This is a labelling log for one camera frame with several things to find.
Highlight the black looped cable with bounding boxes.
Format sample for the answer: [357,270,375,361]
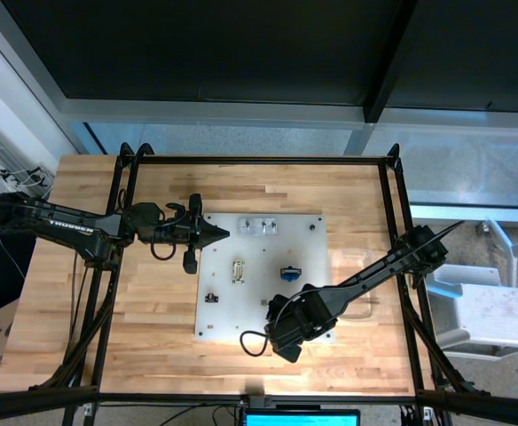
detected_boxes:
[239,286,313,358]
[150,237,177,262]

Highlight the blue laptop screen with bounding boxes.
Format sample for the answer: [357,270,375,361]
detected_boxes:
[239,407,361,426]

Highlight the white plastic step stool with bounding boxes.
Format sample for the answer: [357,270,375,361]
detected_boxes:
[427,264,518,361]

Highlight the small black table camera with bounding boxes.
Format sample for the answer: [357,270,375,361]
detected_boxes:
[245,384,268,408]

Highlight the white plastic board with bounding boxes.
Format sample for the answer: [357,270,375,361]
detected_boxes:
[194,212,338,343]

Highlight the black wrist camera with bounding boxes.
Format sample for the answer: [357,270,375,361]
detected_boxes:
[276,342,303,364]

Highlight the clear plastic tub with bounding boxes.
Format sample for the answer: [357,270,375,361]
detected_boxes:
[329,248,381,323]

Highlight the aluminium bar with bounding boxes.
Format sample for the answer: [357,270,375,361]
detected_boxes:
[239,217,281,238]

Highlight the grey aluminium partition frame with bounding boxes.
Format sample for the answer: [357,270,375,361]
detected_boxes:
[0,0,518,156]

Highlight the black vertical column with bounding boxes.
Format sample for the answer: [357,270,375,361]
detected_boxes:
[363,0,420,124]

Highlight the black metal frame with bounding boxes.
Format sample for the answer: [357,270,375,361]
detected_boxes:
[0,141,518,426]

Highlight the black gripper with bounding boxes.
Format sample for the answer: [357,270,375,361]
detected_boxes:
[154,193,231,275]
[263,293,316,350]

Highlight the white chair frame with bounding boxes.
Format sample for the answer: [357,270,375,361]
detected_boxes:
[475,217,518,289]

